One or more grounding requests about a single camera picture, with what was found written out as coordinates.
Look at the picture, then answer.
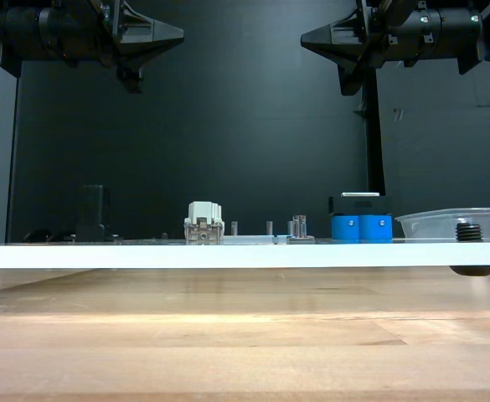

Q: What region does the beige rectangular connector housing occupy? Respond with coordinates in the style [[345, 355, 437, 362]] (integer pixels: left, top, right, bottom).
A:
[[183, 200, 225, 246]]

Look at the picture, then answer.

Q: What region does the clear plastic tub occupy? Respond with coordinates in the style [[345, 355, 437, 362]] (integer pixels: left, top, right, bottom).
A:
[[395, 206, 490, 245]]

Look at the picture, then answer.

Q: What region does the small silver metal connector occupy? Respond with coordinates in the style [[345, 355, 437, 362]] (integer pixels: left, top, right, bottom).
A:
[[286, 214, 315, 246]]

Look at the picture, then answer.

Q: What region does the black metal frame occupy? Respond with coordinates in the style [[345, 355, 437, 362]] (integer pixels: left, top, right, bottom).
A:
[[353, 62, 387, 198]]

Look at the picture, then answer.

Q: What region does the black board foot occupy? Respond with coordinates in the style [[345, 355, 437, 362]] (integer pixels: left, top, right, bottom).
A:
[[449, 265, 490, 277]]

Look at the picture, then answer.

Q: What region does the aluminium block with sockets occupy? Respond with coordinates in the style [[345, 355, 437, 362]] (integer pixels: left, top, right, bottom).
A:
[[222, 220, 292, 246]]

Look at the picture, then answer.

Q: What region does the white task board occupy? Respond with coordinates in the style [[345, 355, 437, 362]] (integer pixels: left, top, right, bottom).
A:
[[0, 240, 490, 270]]

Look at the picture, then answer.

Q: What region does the blue black D-sub connector mount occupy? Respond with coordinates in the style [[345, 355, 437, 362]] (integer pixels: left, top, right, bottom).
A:
[[327, 192, 395, 244]]

